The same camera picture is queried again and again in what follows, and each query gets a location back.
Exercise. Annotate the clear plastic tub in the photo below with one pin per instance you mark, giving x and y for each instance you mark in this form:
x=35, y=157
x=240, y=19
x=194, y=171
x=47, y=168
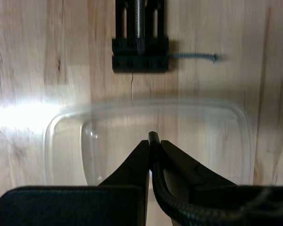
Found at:
x=68, y=131

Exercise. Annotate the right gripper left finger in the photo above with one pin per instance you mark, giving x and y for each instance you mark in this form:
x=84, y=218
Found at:
x=132, y=171

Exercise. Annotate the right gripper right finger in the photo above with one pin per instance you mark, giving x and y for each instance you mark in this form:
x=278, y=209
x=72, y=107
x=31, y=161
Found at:
x=181, y=174

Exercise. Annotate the black vise with orange knob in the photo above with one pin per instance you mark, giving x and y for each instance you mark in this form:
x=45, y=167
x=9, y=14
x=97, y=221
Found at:
x=139, y=62

